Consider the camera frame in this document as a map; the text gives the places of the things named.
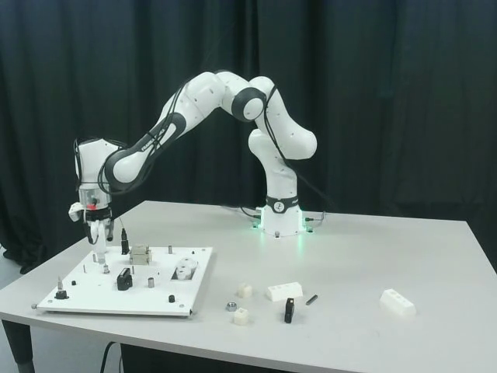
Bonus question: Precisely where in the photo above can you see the white task board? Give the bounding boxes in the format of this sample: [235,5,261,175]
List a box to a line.
[33,245,216,319]

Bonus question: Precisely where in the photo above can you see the tall black plug with wire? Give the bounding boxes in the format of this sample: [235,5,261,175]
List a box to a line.
[120,219,131,256]

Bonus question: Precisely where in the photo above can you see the black base cable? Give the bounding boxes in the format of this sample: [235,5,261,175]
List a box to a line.
[221,204,266,219]

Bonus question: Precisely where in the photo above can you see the black D-SUB plug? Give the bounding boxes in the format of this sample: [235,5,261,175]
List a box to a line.
[116,267,134,291]

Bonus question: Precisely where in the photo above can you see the black curtains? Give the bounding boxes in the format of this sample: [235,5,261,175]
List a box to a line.
[0,0,497,275]

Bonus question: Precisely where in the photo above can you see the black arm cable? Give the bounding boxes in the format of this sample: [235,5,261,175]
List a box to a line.
[73,83,296,195]

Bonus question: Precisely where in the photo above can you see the metal bolt on black base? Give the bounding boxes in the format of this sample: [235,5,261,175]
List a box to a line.
[54,276,70,301]

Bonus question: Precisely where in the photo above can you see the black table leg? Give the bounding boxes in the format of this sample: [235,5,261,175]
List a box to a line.
[0,320,30,373]

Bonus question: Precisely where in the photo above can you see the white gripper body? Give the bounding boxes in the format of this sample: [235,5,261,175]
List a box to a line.
[88,220,110,254]

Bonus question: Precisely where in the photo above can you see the long white holder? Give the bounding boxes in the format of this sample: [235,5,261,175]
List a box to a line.
[266,280,303,302]
[379,288,417,318]

